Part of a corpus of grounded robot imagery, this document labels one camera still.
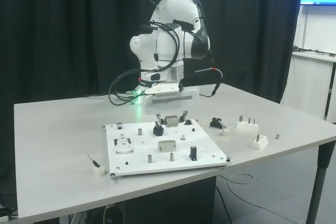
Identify flat white mounting plate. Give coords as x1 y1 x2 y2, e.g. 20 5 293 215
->
145 83 180 95

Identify black cables along arm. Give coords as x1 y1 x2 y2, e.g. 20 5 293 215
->
146 0 215 65

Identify grey waterproof plug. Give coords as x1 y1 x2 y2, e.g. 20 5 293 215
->
163 115 181 127

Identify black USB plug with cable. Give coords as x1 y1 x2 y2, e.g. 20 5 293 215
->
86 151 102 168

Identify black floor cable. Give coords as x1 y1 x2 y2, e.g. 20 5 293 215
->
215 186 238 224

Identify dark grey table leg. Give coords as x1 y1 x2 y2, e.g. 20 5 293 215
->
306 140 334 224

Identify silver wrist ring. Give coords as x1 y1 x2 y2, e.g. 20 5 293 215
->
166 66 184 82

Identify long white holder with holes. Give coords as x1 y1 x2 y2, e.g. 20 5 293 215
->
249 134 269 151

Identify white task board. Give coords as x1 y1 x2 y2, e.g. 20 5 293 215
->
101 118 232 180

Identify grey floor cable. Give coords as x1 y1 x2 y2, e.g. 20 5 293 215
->
226 173 312 216

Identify black curtain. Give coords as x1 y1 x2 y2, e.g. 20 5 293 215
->
0 0 302 209

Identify thin black rod on wire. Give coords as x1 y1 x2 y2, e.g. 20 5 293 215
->
198 67 224 98

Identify white power strip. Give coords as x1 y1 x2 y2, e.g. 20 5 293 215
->
0 205 17 222

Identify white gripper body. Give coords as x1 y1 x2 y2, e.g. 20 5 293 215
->
143 89 202 116

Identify white large gear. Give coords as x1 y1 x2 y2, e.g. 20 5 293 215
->
115 144 133 155

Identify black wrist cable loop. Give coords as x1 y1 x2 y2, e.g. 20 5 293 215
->
108 68 148 107

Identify white sloped peg holder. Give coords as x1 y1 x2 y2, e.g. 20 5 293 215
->
236 121 259 134

